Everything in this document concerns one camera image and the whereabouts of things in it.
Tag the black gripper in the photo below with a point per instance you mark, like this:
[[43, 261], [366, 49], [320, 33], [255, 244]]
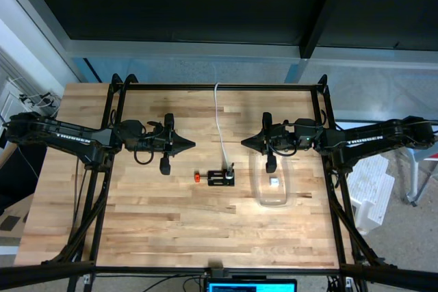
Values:
[[168, 148], [267, 134]]

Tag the small white power plug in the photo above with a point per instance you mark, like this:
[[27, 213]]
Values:
[[230, 175], [274, 181]]

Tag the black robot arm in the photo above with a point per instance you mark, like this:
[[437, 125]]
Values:
[[68, 136], [369, 139]]

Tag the clear plastic container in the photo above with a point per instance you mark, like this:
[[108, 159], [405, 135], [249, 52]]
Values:
[[273, 199]]

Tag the black vise with orange knob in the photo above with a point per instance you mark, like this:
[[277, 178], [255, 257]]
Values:
[[215, 177]]

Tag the white foam block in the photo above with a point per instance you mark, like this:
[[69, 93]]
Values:
[[369, 196]]

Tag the laptop screen with blue edge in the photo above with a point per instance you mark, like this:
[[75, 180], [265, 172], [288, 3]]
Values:
[[250, 287]]

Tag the brown cardboard box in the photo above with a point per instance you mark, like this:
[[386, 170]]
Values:
[[13, 210]]

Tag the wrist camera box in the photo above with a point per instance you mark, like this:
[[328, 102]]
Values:
[[284, 134]]

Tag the black metal frame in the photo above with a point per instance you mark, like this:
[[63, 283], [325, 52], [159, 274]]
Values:
[[171, 87]]

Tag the black table-level camera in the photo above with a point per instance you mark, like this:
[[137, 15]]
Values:
[[216, 271]]

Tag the grey metal chair frame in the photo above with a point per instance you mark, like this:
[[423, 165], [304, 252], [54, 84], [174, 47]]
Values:
[[414, 182]]

